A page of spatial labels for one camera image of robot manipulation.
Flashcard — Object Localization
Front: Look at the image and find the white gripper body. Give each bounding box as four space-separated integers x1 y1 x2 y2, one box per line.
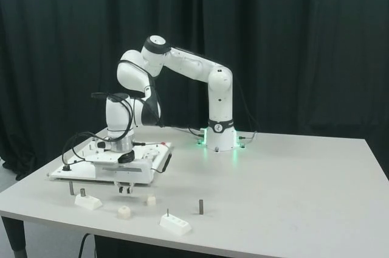
94 160 152 184

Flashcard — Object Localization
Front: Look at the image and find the flat white mounting plate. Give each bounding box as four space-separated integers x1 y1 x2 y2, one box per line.
86 152 123 166

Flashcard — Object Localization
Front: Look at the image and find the white holder with round peg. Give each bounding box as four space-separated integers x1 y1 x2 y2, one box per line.
74 194 103 210

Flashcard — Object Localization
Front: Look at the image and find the white task board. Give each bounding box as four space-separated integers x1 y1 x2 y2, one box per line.
47 136 173 186

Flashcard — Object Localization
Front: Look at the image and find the white holder with thin peg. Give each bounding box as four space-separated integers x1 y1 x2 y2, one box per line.
159 214 193 236

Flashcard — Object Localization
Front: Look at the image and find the dark table leg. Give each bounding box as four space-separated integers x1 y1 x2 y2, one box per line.
1 217 25 258

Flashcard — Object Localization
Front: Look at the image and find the black curtain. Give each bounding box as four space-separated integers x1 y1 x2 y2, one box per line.
0 0 389 181

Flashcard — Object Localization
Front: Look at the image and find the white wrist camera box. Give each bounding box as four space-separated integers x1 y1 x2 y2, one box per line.
95 139 112 152

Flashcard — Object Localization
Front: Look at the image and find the black camera cable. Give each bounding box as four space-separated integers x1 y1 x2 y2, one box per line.
61 131 108 168

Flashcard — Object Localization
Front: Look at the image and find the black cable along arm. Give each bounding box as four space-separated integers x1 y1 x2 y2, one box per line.
90 45 259 137

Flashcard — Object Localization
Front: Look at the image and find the black floor cable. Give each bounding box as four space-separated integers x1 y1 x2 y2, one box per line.
79 232 95 258

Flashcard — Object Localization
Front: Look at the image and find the black base cable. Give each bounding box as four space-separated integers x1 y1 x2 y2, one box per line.
187 126 206 143
238 131 259 149

